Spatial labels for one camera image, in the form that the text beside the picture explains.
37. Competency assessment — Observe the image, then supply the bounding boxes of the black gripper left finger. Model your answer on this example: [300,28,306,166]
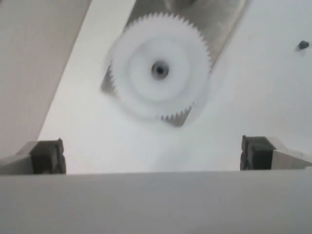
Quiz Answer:
[0,137,67,175]

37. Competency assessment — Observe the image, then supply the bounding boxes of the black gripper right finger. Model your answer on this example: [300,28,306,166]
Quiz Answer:
[240,135,312,171]

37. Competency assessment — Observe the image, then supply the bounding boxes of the white large gear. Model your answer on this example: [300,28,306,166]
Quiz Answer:
[105,12,212,122]

